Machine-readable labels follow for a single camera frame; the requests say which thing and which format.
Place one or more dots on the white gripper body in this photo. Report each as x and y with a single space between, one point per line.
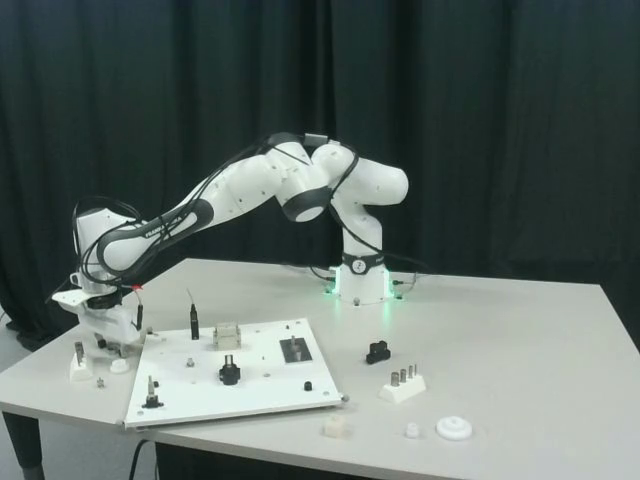
112 325

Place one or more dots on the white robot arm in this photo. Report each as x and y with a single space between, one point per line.
260 185

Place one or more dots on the small metal bolt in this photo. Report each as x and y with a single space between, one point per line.
101 383

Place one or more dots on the metal square peg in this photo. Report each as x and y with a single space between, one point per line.
79 351

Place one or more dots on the thin black rod red tag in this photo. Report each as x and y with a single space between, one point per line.
140 312

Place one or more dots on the white holder with peg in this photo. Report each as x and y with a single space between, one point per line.
80 370

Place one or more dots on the beige multi-pin connector socket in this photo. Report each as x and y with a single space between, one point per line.
227 339

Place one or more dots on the white task board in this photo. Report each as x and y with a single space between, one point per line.
225 385

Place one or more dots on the dark table leg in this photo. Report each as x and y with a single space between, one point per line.
22 445

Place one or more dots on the small white block holder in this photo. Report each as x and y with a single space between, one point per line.
336 431

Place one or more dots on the black D-SUB plug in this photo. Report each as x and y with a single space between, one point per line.
378 352

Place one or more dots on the metal round peg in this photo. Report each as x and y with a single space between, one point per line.
403 376
394 379

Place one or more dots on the white small gear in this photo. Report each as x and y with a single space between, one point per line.
411 431

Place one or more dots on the white large gear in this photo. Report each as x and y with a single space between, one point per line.
455 430

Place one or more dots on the black curtain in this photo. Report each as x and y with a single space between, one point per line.
450 125

